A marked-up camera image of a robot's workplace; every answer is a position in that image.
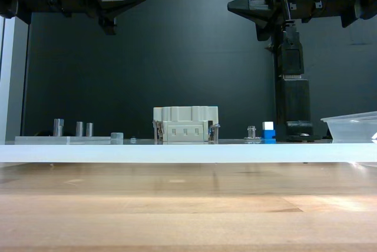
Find metal connector clamp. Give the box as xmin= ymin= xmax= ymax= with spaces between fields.
xmin=151 ymin=120 xmax=164 ymax=144
xmin=207 ymin=122 xmax=221 ymax=144

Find black hub bracket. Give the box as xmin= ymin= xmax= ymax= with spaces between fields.
xmin=285 ymin=120 xmax=322 ymax=143

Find silver threaded connector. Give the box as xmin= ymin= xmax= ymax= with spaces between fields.
xmin=243 ymin=125 xmax=262 ymax=144

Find clear plastic tub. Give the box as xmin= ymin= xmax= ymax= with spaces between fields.
xmin=320 ymin=110 xmax=377 ymax=144

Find beige connector base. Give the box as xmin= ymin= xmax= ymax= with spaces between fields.
xmin=163 ymin=120 xmax=209 ymax=144

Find beige connector insert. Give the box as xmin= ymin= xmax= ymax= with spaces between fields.
xmin=153 ymin=105 xmax=220 ymax=124

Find aluminium base plate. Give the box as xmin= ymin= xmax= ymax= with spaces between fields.
xmin=14 ymin=135 xmax=111 ymax=145

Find blue socket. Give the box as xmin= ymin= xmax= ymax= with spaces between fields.
xmin=260 ymin=129 xmax=277 ymax=144

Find white board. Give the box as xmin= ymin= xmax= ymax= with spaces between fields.
xmin=0 ymin=137 xmax=377 ymax=164

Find black USB hub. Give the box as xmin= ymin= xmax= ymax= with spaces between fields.
xmin=276 ymin=78 xmax=311 ymax=142

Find large steel peg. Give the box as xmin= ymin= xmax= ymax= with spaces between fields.
xmin=53 ymin=118 xmax=65 ymax=137

